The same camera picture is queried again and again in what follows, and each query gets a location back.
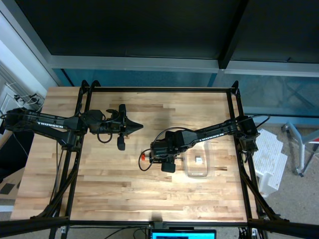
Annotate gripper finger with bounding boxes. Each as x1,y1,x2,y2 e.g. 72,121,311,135
127,126,144,137
127,117,144,127

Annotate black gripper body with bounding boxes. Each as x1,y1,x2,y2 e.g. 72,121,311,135
151,143,176,173
109,104,128,151

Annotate clear plastic tub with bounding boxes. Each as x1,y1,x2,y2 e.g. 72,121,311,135
183,141,215,179

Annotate laptop screen with blue edge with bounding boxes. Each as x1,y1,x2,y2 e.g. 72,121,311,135
149,229,217,239

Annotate white foam packing block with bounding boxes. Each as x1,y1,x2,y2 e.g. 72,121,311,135
253,128,289,199

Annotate brown cardboard box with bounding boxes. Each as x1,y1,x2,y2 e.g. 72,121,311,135
0,166,25,212

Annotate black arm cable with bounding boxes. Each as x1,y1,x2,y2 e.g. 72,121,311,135
96,127,112,144
138,127,197,172

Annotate small black camera box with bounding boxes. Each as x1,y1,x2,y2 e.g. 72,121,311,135
149,216,165,229

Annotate grey aluminium window rail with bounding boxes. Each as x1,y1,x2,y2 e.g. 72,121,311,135
48,55,319,77

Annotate black metal table frame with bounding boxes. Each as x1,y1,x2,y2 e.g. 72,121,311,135
0,79,319,239

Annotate black vertical post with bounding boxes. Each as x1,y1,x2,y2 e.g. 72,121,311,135
218,0,250,70

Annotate grey metal chair frame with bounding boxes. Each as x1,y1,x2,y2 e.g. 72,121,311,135
281,121,319,178

